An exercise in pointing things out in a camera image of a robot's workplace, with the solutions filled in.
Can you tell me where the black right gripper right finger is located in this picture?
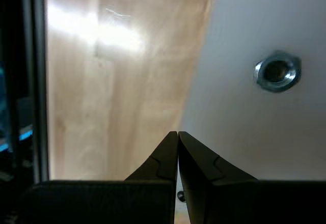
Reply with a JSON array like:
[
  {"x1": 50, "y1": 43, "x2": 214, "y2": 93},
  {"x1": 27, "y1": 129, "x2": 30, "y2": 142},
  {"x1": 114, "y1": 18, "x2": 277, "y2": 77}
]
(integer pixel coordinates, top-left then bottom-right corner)
[{"x1": 179, "y1": 131, "x2": 326, "y2": 224}]

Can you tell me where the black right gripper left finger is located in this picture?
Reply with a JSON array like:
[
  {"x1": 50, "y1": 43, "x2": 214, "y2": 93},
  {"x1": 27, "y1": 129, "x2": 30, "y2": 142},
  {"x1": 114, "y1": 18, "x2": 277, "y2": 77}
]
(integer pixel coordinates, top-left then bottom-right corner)
[{"x1": 10, "y1": 131, "x2": 178, "y2": 224}]

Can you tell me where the silver M12 hex nut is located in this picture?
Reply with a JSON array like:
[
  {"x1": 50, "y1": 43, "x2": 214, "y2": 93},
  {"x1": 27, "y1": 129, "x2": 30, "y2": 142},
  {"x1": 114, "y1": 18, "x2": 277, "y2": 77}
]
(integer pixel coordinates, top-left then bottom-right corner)
[{"x1": 253, "y1": 49, "x2": 303, "y2": 94}]

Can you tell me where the white mounting board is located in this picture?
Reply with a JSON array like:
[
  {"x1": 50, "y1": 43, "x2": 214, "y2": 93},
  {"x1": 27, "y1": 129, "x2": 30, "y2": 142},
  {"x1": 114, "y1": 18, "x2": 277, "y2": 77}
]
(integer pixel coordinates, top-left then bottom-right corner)
[{"x1": 177, "y1": 0, "x2": 326, "y2": 207}]

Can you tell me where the black aluminium frame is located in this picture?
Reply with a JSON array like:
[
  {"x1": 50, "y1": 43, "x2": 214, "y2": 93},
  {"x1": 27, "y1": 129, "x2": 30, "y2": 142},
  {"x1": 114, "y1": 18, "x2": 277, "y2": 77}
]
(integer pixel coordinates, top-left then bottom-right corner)
[{"x1": 0, "y1": 0, "x2": 49, "y2": 184}]

